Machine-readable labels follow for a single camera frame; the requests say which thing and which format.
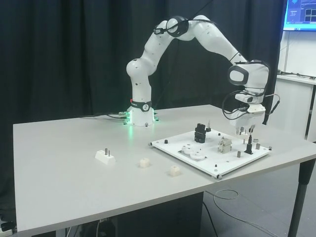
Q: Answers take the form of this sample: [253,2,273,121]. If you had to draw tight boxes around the black curtains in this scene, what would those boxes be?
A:
[0,0,285,223]

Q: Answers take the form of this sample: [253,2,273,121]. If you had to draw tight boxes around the thin black rod on wire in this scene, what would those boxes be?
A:
[262,93,281,125]

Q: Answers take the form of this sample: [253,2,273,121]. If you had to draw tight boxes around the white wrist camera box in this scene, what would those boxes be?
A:
[234,93,256,104]

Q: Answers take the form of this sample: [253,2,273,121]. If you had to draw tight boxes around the white cabinet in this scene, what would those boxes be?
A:
[276,71,316,143]

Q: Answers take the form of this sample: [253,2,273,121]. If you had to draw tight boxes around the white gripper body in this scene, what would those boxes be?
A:
[228,110,267,129]

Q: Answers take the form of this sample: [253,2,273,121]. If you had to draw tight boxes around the black table leg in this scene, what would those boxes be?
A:
[288,162,311,237]

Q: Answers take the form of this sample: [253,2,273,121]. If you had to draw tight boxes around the black base cables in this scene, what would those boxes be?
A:
[80,112,130,120]

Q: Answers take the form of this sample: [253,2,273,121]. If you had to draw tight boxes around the white medium gear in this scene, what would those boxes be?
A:
[181,145,195,156]

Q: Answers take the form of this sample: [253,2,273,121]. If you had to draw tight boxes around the black D-SUB plug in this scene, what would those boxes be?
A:
[194,122,207,144]

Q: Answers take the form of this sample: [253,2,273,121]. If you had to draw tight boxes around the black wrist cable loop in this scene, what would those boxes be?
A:
[221,90,249,121]

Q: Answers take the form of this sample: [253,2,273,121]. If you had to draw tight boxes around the metal connector block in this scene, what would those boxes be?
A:
[217,136,234,154]

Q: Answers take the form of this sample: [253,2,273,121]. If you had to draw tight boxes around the white two-peg holder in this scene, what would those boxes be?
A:
[94,147,117,167]

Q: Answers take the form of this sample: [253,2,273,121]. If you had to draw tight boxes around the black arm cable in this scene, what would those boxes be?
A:
[153,16,222,35]

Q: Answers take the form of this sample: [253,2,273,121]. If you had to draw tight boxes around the white task board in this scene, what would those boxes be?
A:
[148,126,274,179]

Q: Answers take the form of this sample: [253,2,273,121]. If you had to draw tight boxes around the grey floor cable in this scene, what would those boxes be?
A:
[213,189,293,233]

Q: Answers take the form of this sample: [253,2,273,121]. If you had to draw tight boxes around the white large gear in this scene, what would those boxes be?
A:
[189,152,206,162]

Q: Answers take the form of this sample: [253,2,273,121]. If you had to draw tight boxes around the blue screen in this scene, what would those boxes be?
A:
[283,0,316,32]

